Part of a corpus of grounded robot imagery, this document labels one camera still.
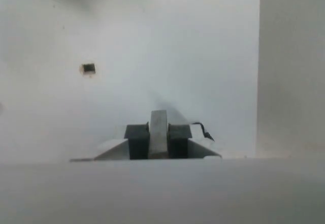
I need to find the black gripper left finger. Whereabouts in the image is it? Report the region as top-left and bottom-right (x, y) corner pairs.
(93, 122), (150, 161)

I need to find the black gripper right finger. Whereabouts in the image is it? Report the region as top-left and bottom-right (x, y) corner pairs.
(167, 122), (222, 160)

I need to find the white task board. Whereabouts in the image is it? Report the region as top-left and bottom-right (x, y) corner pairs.
(0, 0), (261, 162)

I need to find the thin black rod on wire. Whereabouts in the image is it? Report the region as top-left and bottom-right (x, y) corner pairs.
(192, 121), (216, 142)

